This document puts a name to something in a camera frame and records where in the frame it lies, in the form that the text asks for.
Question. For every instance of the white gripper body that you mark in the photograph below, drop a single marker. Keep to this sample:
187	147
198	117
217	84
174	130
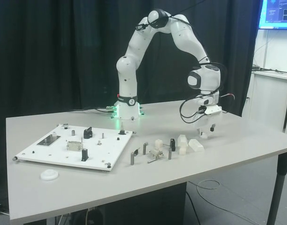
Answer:
205	120

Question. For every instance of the thick metal round peg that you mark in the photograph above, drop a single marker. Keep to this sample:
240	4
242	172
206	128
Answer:
73	132

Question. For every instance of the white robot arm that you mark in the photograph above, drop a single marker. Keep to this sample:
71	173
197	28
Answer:
181	30

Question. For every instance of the slim grey metal peg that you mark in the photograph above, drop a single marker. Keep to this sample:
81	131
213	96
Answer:
152	160
169	154

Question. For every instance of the dark metal peg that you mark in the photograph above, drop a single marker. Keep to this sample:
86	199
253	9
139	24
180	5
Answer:
137	152

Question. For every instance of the white small gear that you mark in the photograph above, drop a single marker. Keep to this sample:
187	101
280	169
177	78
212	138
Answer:
204	135

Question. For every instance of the long white holder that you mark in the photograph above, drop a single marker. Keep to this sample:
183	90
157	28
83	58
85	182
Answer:
196	145

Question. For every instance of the white pointed holder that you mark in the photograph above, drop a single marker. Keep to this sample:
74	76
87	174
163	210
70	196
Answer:
183	140

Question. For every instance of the white cube holder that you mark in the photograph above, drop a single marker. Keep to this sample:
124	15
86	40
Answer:
183	150

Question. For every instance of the small black plug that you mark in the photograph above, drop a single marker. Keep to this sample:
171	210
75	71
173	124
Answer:
173	144

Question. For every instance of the thin metal rod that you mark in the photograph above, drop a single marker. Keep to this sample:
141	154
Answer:
167	145

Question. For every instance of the small white holder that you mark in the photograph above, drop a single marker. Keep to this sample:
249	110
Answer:
159	143

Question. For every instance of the white holder with metal part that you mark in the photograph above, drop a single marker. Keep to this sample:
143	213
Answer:
154	152

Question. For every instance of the white cabinet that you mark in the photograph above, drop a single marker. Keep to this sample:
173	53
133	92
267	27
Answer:
270	100

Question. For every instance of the black plug with grey stem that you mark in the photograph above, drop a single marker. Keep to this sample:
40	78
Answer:
122	132

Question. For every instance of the grey table leg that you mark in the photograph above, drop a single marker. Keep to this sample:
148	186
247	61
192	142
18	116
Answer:
282	164

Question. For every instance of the black D-SUB plug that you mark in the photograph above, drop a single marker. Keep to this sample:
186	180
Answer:
88	133

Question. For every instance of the black rectangular plug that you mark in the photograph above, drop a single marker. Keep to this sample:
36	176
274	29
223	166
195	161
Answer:
84	155

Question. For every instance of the blue screen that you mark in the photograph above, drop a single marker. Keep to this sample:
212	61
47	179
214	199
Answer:
277	14

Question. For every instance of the white task board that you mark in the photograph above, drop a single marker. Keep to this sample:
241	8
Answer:
61	161

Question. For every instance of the white large gear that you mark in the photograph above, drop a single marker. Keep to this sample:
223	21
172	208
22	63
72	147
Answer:
49	175

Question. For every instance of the black curtain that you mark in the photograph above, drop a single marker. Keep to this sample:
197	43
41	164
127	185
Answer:
52	58

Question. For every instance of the short metal post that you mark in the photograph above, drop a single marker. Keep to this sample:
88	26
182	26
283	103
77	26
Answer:
99	142

